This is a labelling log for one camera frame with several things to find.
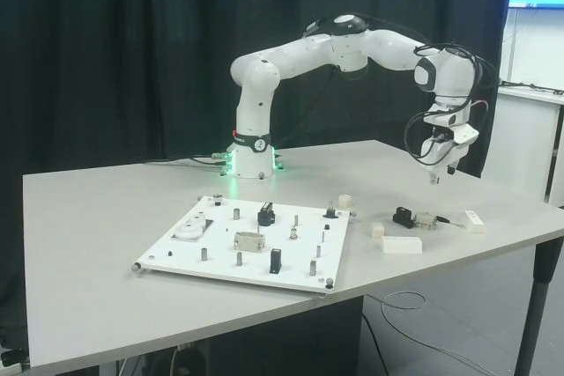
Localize black looped cable at wrist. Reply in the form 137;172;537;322
404;109;442;162

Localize white holder with holes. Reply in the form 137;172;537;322
462;209;487;234

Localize black plug with thin cable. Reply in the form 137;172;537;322
434;215;466;231

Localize black rectangular socket block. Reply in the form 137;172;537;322
268;247;285;274

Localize black table leg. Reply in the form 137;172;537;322
514;241;560;376

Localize white power strip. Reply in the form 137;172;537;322
0;347;28;376

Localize white large gear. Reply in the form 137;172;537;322
172;223;204;242

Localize long white holder block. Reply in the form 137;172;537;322
380;235;425;255

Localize white task board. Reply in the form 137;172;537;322
130;195;354;297

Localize black cable bundle along arm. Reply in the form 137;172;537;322
301;16;492;109

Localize black USB plug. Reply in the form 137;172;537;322
256;201;278;227

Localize black cables at arm foot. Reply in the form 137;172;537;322
145;152;234;171

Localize black D-SUB plug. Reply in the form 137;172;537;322
392;205;438;231

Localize grey cable on floor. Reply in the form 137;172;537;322
367;291;564;376

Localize black curtain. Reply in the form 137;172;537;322
0;0;517;353

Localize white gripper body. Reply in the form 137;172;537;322
419;131;469;177

